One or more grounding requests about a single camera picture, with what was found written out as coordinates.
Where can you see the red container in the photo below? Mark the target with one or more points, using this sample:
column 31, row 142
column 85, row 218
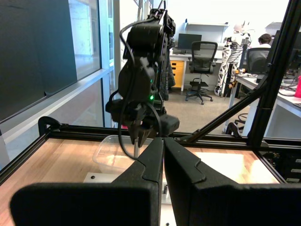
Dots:
column 298, row 86

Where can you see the steel cylinder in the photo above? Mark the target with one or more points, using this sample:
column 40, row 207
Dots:
column 136, row 150

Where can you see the white office desk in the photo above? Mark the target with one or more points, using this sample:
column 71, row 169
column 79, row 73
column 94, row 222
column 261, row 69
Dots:
column 282, row 113

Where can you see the person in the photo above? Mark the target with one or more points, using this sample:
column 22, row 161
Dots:
column 264, row 41

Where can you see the white legged robot figure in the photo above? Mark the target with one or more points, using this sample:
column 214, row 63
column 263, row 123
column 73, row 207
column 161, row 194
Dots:
column 232, row 58

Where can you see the white task board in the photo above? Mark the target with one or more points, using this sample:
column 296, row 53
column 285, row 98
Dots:
column 165, row 213

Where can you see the yellow drawer cabinet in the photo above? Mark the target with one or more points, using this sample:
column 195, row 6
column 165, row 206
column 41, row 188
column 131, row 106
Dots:
column 176, row 73

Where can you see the black computer monitor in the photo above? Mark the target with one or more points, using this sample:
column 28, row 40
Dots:
column 189, row 42

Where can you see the black mesh office chair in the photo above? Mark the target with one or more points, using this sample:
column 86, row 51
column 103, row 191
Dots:
column 203, row 61
column 257, row 58

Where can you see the grey metal window frame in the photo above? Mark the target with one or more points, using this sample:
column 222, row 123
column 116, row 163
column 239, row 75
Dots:
column 58, row 100

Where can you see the black aluminium table frame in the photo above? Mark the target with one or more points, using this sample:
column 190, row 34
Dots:
column 82, row 133

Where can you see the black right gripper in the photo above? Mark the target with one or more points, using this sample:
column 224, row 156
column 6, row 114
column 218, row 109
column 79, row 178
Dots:
column 169, row 126

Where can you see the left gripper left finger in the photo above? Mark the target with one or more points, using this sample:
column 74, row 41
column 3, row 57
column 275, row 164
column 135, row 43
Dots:
column 94, row 204

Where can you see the clear plastic tub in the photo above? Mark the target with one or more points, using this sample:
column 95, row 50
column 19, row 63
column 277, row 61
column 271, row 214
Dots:
column 105, row 153

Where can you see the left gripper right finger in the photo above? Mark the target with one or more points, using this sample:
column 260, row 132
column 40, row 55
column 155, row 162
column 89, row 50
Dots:
column 235, row 207

